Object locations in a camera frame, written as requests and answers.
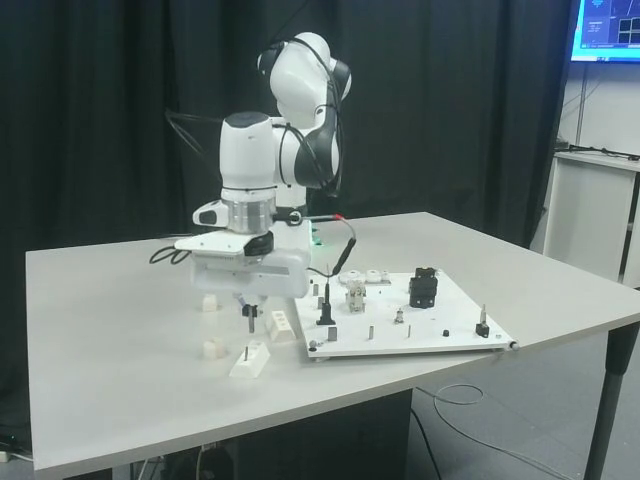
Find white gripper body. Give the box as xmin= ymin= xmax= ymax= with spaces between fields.
xmin=191 ymin=243 xmax=311 ymax=297

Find white peg holder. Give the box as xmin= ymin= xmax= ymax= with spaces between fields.
xmin=264 ymin=309 xmax=296 ymax=345
xmin=228 ymin=339 xmax=272 ymax=380

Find flat white mounting plate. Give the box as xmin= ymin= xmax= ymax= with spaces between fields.
xmin=173 ymin=237 xmax=254 ymax=257

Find beige metal connector block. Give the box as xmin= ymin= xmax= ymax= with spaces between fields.
xmin=344 ymin=282 xmax=367 ymax=314

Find black D-SUB plug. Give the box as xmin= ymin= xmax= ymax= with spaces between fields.
xmin=408 ymin=267 xmax=440 ymax=307

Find white task board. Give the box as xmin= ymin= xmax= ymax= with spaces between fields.
xmin=294 ymin=269 xmax=521 ymax=362

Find black curtains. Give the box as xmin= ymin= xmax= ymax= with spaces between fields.
xmin=0 ymin=0 xmax=576 ymax=451

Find white cabinet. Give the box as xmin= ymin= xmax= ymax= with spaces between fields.
xmin=529 ymin=149 xmax=640 ymax=289

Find black table leg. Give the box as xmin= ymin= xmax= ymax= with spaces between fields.
xmin=584 ymin=319 xmax=634 ymax=480

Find blue screen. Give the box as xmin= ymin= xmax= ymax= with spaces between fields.
xmin=569 ymin=0 xmax=640 ymax=64

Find silver flange ring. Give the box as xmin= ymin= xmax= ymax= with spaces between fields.
xmin=227 ymin=197 xmax=276 ymax=235

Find black plug with thin wire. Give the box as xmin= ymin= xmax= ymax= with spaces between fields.
xmin=315 ymin=262 xmax=335 ymax=327

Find thin black rod on wire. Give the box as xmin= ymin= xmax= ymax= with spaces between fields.
xmin=299 ymin=212 xmax=359 ymax=277

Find grey floor cable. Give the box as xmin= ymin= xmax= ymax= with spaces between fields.
xmin=432 ymin=383 xmax=591 ymax=471

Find black floor cable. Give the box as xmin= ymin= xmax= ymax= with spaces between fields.
xmin=410 ymin=407 xmax=437 ymax=480

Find black cable on cabinet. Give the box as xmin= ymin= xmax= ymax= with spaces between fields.
xmin=553 ymin=141 xmax=640 ymax=162

